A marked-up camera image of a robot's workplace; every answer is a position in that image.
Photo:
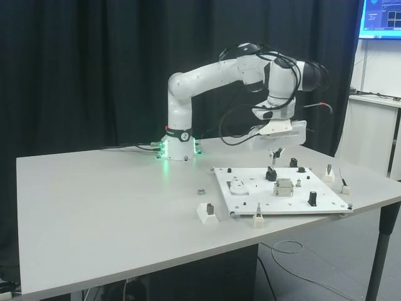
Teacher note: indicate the small white peg holder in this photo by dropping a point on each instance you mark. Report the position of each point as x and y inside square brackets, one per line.
[258, 221]

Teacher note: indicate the tall black plug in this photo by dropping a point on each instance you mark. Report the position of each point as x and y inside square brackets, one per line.
[312, 198]

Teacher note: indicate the white cabinet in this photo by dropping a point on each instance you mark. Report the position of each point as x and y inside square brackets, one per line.
[369, 135]

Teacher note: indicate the blue screen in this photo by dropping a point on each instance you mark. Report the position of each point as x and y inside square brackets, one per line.
[382, 19]

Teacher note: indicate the white task board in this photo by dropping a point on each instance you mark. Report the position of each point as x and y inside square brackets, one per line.
[266, 200]

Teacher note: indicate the black curtain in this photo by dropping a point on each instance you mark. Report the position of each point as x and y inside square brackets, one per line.
[94, 62]

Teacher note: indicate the white plug holder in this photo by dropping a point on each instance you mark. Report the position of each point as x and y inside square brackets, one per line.
[346, 189]

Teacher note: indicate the wide white peg holder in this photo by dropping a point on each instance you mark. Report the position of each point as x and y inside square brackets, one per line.
[206, 218]

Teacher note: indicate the black D-SUB plug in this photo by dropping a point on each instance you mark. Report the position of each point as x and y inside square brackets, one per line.
[270, 174]

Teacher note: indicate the dark table leg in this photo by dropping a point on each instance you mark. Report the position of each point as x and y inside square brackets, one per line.
[380, 251]

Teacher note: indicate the white large gear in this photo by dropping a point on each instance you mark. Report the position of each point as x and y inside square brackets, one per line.
[238, 189]

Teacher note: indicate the low black plug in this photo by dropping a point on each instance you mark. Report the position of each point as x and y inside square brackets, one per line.
[301, 170]

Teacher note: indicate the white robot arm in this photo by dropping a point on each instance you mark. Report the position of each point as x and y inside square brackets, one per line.
[200, 78]

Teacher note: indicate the metal BNC plug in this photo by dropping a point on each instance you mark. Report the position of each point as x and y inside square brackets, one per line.
[299, 182]

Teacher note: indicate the metal round peg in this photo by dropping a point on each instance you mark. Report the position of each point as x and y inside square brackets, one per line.
[258, 208]

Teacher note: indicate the grey metal peg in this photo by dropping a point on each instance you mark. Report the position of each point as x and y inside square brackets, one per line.
[329, 168]

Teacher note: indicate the thick metal square peg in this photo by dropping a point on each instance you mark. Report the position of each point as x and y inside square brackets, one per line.
[209, 208]

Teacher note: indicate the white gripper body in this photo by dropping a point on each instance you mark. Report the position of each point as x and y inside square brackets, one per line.
[297, 135]

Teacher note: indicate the metal bolt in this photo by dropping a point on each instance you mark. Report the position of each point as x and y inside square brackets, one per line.
[200, 190]

